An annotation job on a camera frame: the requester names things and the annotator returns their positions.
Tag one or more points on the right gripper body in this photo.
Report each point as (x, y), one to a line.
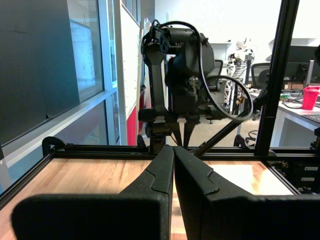
(147, 115)

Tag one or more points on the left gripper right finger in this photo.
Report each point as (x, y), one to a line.
(237, 215)

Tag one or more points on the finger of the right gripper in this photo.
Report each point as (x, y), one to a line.
(191, 131)
(177, 132)

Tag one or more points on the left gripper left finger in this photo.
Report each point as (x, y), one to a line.
(100, 215)

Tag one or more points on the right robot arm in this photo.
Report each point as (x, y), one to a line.
(185, 62)

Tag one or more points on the white board panel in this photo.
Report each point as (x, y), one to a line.
(130, 62)

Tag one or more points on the black office chair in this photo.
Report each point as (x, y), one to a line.
(260, 75)
(218, 72)

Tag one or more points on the white desk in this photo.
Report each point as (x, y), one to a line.
(287, 113)

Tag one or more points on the red plastic container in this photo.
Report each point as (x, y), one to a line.
(310, 98)

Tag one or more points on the dark computer monitor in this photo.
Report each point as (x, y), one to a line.
(300, 58)

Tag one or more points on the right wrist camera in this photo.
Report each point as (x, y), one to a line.
(160, 135)

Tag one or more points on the black frame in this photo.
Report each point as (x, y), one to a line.
(281, 62)

